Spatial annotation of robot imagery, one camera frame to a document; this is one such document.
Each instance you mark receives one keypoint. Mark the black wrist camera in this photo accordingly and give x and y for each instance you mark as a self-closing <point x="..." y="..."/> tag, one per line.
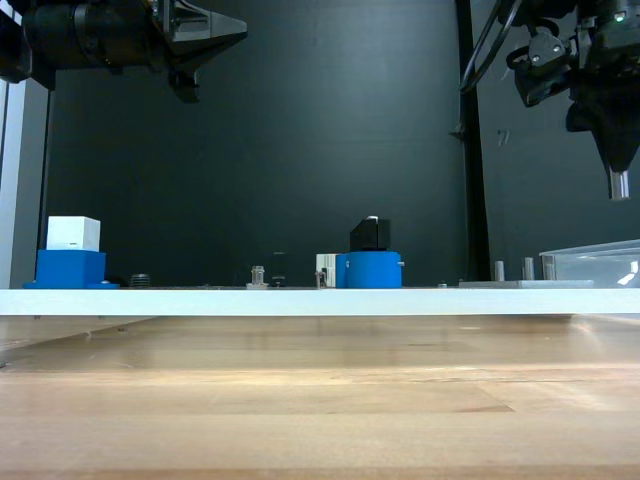
<point x="540" y="75"/>

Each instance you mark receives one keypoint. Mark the blue round holder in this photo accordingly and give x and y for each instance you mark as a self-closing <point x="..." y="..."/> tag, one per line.
<point x="372" y="272"/>

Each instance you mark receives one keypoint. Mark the grey partition frame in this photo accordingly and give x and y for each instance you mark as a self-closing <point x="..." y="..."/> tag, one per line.
<point x="25" y="200"/>

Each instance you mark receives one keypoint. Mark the grey peg plate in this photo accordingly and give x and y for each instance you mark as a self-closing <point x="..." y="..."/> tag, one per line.
<point x="550" y="284"/>

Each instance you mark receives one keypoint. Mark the black vertical post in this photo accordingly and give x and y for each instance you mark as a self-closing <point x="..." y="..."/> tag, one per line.
<point x="475" y="200"/>

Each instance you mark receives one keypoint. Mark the black clamp block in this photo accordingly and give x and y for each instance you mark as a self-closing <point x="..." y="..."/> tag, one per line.
<point x="370" y="235"/>

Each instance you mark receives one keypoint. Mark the white connector housing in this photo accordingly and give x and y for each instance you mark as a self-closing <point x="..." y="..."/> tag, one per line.
<point x="327" y="267"/>

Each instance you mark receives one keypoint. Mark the blue square holder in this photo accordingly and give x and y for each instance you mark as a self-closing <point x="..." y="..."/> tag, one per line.
<point x="70" y="270"/>

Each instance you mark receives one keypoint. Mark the small silver bracket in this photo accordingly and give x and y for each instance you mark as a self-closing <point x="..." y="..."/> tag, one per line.
<point x="319" y="280"/>

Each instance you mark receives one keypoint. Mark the clear plastic tub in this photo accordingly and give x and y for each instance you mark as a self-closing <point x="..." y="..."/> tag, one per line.
<point x="590" y="265"/>

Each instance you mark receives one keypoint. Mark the silver 16mm metal cylinder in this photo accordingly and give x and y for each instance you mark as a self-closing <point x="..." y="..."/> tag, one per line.
<point x="620" y="185"/>

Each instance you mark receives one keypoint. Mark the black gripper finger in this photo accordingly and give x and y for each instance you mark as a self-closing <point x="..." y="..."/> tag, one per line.
<point x="207" y="54"/>
<point x="617" y="135"/>
<point x="225" y="25"/>

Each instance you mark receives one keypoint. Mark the grey metal peg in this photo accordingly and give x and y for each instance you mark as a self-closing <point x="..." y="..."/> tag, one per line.
<point x="499" y="272"/>
<point x="550" y="271"/>
<point x="529" y="269"/>

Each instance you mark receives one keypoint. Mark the white taskboard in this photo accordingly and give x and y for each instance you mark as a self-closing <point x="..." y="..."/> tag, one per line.
<point x="300" y="302"/>

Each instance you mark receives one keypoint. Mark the white cube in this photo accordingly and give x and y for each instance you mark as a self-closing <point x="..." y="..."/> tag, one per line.
<point x="70" y="232"/>

